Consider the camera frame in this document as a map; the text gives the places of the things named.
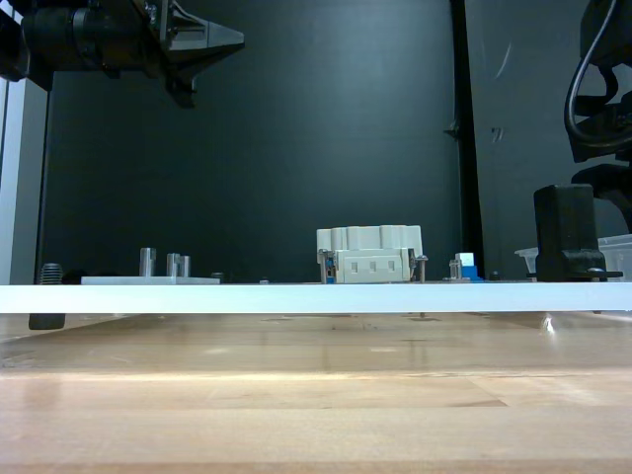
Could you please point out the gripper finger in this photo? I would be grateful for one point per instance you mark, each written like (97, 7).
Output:
(212, 37)
(202, 61)

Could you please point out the white taskboard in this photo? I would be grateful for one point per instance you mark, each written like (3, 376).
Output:
(316, 298)

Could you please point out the clear plastic tub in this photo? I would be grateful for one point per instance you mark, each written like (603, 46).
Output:
(614, 252)

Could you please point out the black USB socket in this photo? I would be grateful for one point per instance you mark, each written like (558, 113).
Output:
(563, 232)

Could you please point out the small silver clamp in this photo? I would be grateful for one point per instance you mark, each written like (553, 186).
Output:
(451, 270)

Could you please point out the grey metal peg plate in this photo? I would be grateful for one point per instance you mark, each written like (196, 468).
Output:
(148, 280)

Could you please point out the beige connector housing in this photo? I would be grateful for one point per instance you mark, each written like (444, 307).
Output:
(370, 247)

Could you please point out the small blue white mount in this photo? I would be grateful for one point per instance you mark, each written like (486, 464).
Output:
(468, 271)

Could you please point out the grey metal wall frame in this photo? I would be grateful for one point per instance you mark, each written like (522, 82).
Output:
(20, 197)

